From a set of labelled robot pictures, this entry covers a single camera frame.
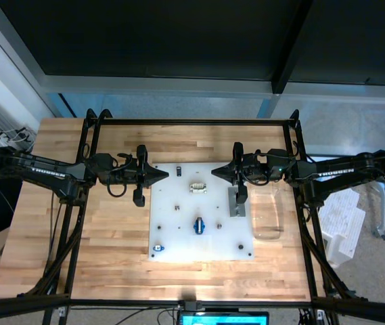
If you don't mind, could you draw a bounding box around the small black box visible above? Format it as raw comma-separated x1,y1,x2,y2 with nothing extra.
181,297,199,311

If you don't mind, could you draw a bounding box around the white task board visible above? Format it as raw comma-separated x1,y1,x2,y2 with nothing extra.
148,161,257,262

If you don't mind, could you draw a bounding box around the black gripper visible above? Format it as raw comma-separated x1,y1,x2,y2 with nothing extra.
211,142,251,207
131,144,170,208

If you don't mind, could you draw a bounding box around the black aluminium frame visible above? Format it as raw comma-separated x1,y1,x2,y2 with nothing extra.
0,108,385,325

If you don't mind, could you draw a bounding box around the screen with blue edge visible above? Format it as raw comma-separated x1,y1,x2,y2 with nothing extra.
177,311,270,325

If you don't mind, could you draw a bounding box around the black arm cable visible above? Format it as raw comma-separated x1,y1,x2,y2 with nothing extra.
106,174,127,198
246,152,275,187

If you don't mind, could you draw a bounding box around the blue round mount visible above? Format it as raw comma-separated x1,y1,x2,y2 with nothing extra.
191,217,207,235

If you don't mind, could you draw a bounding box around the grey holder block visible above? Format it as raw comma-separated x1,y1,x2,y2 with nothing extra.
227,186,247,218

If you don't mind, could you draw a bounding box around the black and white cable bundle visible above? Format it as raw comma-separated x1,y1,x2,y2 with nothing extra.
0,125,33,145

